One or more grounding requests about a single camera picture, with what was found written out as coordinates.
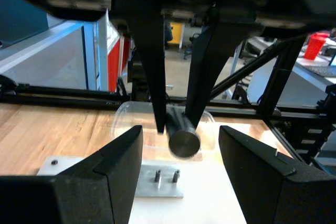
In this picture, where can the small metal peg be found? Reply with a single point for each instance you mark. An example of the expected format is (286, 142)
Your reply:
(176, 176)
(157, 175)

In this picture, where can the black keyboard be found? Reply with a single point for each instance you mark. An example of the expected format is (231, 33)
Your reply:
(323, 71)

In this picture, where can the clear plastic tub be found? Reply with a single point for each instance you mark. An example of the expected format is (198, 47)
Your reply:
(123, 111)

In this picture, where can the black 16mm cylinder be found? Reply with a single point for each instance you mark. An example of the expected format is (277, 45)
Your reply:
(183, 144)

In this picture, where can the white and red partition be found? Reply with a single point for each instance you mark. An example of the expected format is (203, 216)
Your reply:
(114, 64)

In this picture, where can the white task board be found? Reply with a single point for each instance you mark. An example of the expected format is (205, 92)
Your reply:
(204, 195)

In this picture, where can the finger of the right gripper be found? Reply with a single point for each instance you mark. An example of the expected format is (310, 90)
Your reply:
(210, 64)
(155, 64)

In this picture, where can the black aluminium frame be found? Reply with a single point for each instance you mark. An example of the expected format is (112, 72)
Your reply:
(65, 96)

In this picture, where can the small black screw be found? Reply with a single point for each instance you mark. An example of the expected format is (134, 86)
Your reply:
(54, 161)

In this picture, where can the yellow cabinet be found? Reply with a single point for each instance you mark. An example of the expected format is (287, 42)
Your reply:
(176, 33)

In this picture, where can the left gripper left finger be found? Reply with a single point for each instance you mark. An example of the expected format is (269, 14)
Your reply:
(78, 195)

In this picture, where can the red plastic cup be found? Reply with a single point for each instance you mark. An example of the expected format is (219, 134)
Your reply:
(316, 47)

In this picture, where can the white office desk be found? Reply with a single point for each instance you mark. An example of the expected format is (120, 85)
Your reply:
(302, 90)

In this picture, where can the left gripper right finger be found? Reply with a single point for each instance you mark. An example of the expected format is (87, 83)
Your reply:
(288, 197)

